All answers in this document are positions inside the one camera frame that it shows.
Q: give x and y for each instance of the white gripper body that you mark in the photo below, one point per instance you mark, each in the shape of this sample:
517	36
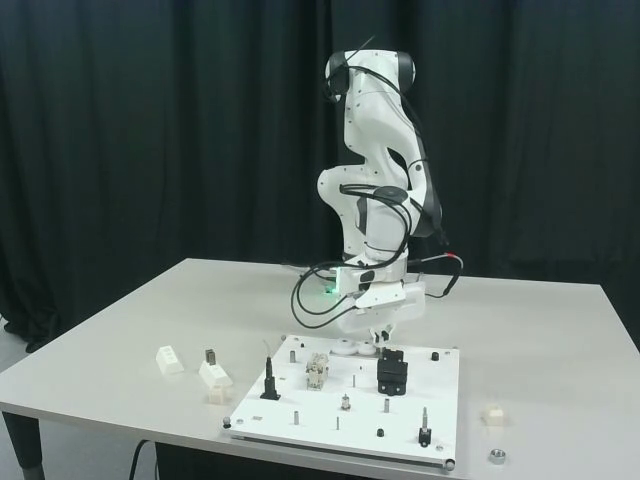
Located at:
410	310

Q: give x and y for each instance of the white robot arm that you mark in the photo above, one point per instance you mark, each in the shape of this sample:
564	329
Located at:
370	115

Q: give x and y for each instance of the white medium gear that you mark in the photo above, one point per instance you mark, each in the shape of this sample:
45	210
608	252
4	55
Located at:
365	349

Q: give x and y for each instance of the white large gear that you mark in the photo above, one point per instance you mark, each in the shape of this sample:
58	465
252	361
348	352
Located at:
345	347

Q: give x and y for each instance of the black D-SUB plug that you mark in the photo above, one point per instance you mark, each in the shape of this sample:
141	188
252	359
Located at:
392	372

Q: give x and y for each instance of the metal BNC plug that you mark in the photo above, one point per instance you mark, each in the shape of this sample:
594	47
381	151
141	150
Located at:
345	403

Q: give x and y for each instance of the white task board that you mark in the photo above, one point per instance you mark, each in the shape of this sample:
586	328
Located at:
320	415

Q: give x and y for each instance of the metal bolt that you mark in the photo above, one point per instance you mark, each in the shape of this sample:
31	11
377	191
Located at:
424	425

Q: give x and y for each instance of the small cream plug holder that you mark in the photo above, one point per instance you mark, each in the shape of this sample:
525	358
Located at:
219	396
494	416

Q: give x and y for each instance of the metal nut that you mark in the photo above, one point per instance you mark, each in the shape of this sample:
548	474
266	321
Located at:
496	455

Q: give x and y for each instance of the white empty peg holder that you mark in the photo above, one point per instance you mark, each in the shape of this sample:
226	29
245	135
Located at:
170	360

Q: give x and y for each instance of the black curtain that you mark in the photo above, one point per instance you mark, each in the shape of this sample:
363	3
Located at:
100	100

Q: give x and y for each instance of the dark table leg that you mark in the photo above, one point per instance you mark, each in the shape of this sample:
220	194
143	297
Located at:
25	445

